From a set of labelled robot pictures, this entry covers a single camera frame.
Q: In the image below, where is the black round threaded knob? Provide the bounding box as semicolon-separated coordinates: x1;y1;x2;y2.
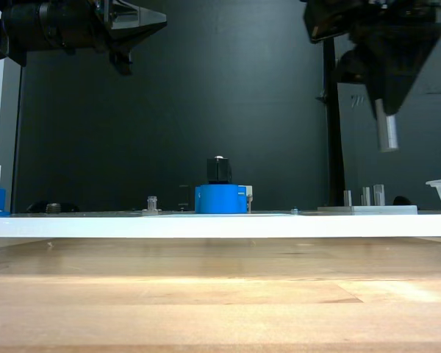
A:
26;200;80;213

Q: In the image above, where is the small clear connector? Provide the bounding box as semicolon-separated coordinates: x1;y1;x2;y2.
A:
141;195;162;215

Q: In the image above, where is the white board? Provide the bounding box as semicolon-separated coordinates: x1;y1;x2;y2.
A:
0;212;441;239

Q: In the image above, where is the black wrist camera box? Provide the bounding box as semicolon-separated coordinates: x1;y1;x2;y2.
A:
302;0;356;46

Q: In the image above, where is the black block with silver ball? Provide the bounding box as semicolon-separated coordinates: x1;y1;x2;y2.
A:
206;155;232;184

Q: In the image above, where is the blue round housing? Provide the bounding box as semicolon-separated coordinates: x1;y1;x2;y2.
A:
194;183;248;215

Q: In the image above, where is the aluminium peg base plate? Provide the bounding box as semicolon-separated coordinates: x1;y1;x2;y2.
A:
317;204;419;215

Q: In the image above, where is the black frame post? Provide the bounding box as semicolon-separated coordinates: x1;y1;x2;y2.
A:
315;36;346;207

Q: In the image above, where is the large steel cylinder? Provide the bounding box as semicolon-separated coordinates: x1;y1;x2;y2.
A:
373;98;401;153

